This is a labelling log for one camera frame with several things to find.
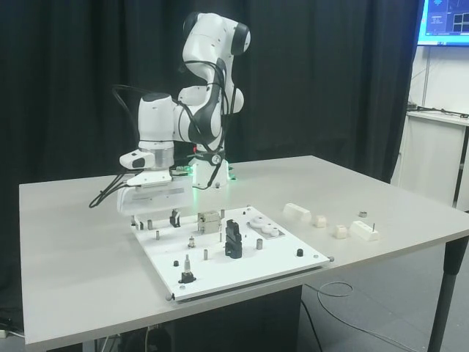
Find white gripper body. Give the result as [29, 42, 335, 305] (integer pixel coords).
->
[116, 177, 194, 218]

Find white peg holder with holes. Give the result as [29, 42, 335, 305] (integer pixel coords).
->
[349, 219, 381, 242]

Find flat white mounting plate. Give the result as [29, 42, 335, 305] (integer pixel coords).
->
[125, 169, 174, 188]

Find black and metal waterproof plug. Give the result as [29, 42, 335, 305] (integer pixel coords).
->
[178, 253, 198, 285]

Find black D-SUB plug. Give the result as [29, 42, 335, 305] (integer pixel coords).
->
[223, 218, 244, 260]

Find white task board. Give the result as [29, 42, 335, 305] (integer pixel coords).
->
[130, 205, 335, 304]

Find black box under table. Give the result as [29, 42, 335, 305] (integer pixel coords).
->
[171, 285, 306, 352]

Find white oblong holder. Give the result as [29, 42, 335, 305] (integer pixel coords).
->
[283, 202, 312, 222]

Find black curtains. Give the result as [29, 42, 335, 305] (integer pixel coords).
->
[0, 0, 426, 331]

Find white cabinet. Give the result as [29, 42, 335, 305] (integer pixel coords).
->
[389, 109, 469, 213]

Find black table leg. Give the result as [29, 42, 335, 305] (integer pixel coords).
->
[431, 240, 459, 352]

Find blue screen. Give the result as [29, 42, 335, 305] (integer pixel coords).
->
[416, 0, 469, 48]

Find silver flange ring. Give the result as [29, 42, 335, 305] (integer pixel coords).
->
[149, 145, 176, 172]

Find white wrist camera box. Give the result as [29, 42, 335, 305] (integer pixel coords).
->
[118, 147, 155, 171]

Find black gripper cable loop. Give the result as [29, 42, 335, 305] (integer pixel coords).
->
[88, 173, 130, 210]

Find black arched cable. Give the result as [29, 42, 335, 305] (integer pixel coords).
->
[111, 84, 191, 124]

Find black cable bundle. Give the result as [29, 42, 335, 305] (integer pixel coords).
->
[175, 57, 237, 186]

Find thin grey cable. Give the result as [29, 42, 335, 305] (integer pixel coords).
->
[316, 281, 437, 331]

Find black cable on cabinet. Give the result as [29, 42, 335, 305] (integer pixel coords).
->
[405, 103, 469, 119]

